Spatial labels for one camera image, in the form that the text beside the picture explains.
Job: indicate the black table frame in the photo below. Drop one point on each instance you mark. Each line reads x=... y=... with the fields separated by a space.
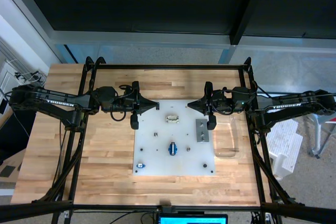
x=168 y=67

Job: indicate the blue laptop screen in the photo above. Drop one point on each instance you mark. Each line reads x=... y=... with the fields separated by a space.
x=191 y=220

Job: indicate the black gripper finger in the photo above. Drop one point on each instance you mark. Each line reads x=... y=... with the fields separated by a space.
x=147 y=102
x=198 y=102
x=147 y=108
x=198 y=108

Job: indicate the white task board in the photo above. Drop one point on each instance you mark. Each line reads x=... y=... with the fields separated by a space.
x=181 y=162

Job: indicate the black table-level camera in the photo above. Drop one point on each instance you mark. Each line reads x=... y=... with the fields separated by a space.
x=168 y=209

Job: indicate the blue round mount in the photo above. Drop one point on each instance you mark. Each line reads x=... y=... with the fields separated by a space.
x=168 y=150

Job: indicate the metal stand with red panel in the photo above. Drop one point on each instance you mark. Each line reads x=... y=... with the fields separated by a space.
x=332 y=120

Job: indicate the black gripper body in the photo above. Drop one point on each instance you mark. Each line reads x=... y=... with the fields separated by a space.
x=126 y=103
x=220 y=103

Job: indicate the blue square mount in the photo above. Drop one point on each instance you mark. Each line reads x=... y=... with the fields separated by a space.
x=137 y=166

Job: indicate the black silver connector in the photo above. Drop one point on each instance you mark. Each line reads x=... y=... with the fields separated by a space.
x=172 y=148

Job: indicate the beige multi-pin connector housing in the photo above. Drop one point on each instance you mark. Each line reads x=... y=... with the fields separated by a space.
x=173 y=119

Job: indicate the clear plastic tub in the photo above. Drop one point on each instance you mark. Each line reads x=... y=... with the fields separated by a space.
x=223 y=140

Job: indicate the steel cylinder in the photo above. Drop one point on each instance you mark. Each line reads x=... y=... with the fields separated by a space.
x=188 y=149

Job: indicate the cardboard box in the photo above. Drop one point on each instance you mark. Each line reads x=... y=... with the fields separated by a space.
x=17 y=159

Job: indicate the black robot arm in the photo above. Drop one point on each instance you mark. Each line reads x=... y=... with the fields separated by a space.
x=60 y=102
x=287 y=107

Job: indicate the grey aluminium block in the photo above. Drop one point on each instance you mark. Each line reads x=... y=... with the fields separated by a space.
x=199 y=132

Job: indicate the white frame bracket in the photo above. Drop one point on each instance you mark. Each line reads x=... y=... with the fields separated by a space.
x=267 y=216
x=67 y=213

